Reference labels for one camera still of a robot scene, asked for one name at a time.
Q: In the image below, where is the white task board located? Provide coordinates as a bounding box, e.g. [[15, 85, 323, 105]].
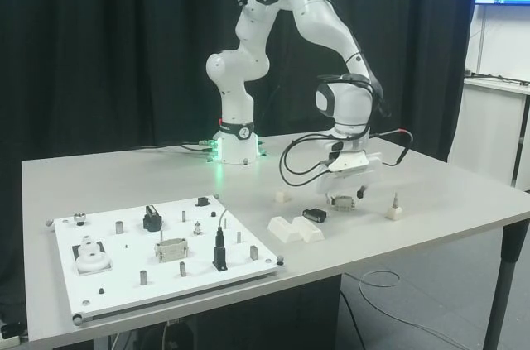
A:
[[44, 192, 287, 326]]

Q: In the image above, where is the black base cable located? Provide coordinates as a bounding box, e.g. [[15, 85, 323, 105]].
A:
[[179, 140, 219, 154]]

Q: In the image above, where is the grey floor cable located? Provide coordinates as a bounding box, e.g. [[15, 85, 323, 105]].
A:
[[357, 270, 461, 350]]

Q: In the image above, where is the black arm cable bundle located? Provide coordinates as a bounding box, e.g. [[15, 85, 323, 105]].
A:
[[236, 0, 394, 191]]

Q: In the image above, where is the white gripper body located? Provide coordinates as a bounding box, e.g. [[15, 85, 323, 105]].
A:
[[316, 153, 383, 197]]

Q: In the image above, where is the black floor cable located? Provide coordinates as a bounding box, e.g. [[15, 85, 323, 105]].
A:
[[339, 289, 376, 350]]

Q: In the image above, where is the black D-SUB plug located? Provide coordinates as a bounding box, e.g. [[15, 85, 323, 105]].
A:
[[142, 206, 166, 232]]

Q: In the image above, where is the white large gear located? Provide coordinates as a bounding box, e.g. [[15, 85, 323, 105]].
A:
[[75, 251, 113, 276]]

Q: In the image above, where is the white cabinet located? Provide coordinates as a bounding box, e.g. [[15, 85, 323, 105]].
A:
[[448, 71, 530, 194]]

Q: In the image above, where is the metal rectangular connector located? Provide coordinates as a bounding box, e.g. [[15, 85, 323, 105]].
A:
[[330, 195, 359, 210]]

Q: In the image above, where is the black Ethernet plug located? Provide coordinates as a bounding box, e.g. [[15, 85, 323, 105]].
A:
[[211, 207, 231, 273]]

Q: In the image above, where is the grey table leg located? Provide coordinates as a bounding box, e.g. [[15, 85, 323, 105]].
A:
[[497, 217, 528, 350]]

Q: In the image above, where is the black USB plug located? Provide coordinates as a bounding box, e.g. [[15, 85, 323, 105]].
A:
[[302, 209, 329, 223]]

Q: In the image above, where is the white medium gear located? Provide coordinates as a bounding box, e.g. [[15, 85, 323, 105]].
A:
[[79, 241, 101, 258]]

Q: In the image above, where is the black curtain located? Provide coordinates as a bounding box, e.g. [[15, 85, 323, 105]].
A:
[[0, 0, 485, 326]]

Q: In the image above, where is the white holder with holes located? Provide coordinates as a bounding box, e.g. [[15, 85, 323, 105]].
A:
[[267, 214, 303, 244], [291, 217, 325, 244]]

